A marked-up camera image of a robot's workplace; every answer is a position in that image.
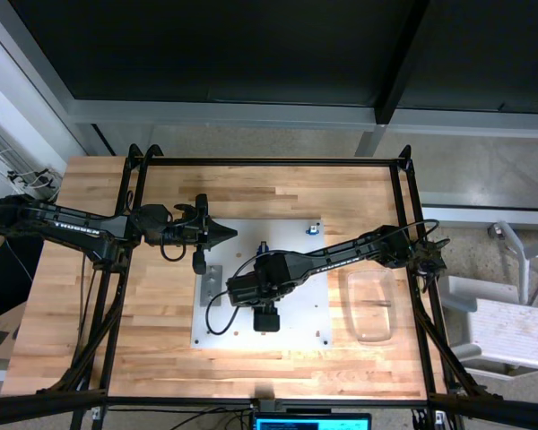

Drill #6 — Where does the white step stool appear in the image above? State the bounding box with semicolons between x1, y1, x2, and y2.
443;219;538;382

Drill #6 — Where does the clear plastic container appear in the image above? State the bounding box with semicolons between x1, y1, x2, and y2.
346;268;397;346

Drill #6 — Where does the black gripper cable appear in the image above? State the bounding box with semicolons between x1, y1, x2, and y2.
204;253;274;336
160;236;187;263

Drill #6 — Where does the blue laptop screen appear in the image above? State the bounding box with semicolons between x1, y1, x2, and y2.
250;411;372;430

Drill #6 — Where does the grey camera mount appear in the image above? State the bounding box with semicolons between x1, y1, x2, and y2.
254;383;282;413

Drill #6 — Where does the white plastic board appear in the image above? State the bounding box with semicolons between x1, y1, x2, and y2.
190;218;334;349

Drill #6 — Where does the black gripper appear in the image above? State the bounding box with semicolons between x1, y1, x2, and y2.
252;302;282;333
163;193;239;275

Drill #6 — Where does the brown cardboard box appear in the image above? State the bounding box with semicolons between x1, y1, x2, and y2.
0;300;28;359

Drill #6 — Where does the grey metal plate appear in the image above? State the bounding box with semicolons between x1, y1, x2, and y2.
200;264;224;307

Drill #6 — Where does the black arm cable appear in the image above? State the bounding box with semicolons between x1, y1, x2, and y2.
403;218;441;252

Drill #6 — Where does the black white cable bundle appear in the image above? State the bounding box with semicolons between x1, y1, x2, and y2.
4;168;63;194

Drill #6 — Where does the black aluminium frame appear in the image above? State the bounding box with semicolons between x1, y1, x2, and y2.
0;142;538;430

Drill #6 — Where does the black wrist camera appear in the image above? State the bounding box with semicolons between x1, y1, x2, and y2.
226;273;270;308

